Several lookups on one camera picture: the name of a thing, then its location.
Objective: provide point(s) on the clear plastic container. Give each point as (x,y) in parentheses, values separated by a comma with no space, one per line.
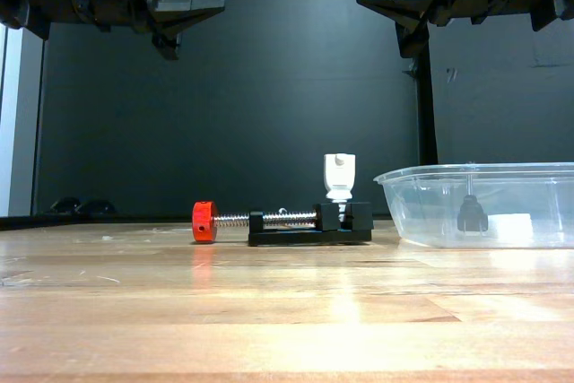
(538,185)

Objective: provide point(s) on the small white block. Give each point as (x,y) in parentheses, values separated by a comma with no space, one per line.
(511,226)

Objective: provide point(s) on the black clamp with red knob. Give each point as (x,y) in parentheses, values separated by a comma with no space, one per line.
(309,237)

